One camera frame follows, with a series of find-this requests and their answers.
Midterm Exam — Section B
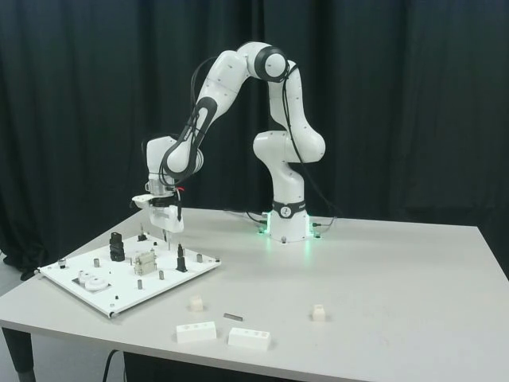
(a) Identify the black floor cable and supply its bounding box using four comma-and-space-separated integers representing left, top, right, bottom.
103, 349, 120, 382

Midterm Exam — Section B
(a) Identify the silver wrist ring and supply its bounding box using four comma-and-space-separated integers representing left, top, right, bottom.
149, 181, 176, 198

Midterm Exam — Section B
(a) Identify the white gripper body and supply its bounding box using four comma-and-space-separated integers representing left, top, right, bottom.
147, 202, 186, 234

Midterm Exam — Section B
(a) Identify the black D-SUB plug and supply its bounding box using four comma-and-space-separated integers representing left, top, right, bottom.
108, 230, 126, 263

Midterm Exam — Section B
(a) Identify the black curtain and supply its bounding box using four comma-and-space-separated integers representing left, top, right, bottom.
0, 0, 509, 282

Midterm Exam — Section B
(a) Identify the black base cable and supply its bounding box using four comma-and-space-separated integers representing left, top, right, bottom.
224, 207, 268, 224

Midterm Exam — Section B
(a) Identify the black table leg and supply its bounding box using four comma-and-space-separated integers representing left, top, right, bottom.
2, 326, 35, 382

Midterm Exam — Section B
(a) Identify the black rod with red tag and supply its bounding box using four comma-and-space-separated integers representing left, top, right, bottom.
173, 185, 186, 224

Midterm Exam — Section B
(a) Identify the white peg holder with holes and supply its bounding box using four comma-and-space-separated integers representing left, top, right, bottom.
227, 326, 273, 352
176, 321, 219, 345

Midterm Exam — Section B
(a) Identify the white task board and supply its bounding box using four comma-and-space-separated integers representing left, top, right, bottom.
35, 224, 222, 319

